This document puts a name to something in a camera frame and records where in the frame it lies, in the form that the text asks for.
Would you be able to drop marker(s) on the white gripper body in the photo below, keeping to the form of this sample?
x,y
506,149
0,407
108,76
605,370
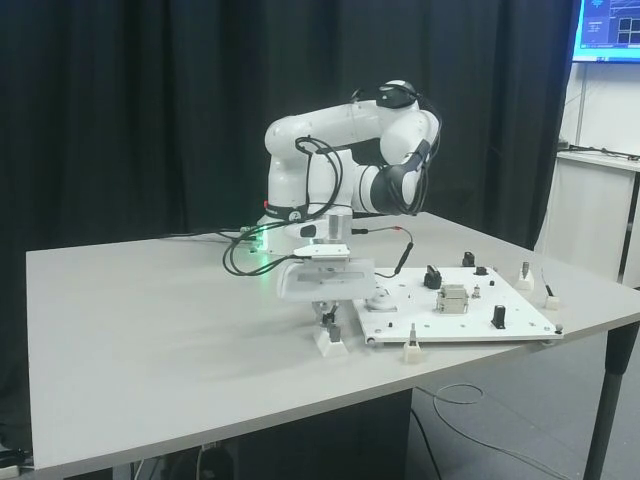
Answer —
x,y
325,285

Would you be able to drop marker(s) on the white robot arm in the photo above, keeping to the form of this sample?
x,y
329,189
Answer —
x,y
320,130

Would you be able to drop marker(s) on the metal square peg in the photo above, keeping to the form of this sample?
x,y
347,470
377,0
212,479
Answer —
x,y
333,334

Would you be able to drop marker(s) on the white peg holder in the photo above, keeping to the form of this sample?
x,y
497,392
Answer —
x,y
523,281
330,347
412,354

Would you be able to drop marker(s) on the metal round peg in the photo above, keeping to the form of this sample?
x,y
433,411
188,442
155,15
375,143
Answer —
x,y
525,267
413,334

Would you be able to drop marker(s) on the white gear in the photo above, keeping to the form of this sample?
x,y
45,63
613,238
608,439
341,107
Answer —
x,y
382,300

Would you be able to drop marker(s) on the white task board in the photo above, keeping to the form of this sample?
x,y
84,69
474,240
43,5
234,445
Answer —
x,y
450,320

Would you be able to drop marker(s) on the metal BNC plug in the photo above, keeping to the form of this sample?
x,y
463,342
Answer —
x,y
476,291

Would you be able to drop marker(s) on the white plug holder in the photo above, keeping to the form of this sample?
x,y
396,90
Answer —
x,y
552,302

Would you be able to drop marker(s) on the black curtain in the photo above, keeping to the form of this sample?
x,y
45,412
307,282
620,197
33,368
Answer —
x,y
150,100

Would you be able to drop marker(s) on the white cabinet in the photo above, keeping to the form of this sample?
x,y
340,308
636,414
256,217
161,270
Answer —
x,y
590,215

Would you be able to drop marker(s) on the black table leg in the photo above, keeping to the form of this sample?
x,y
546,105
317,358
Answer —
x,y
612,400

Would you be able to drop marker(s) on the blue screen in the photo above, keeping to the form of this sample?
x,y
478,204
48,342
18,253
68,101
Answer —
x,y
607,30

